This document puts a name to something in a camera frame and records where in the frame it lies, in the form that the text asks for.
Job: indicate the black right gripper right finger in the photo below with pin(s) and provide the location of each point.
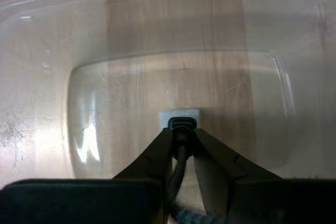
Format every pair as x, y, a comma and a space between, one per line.
275, 203

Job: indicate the white foam pad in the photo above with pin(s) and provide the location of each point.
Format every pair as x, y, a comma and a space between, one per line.
163, 116

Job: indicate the clear plastic tub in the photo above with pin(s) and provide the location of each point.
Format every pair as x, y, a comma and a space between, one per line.
78, 51

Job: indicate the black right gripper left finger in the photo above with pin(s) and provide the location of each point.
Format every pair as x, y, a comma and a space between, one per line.
78, 203

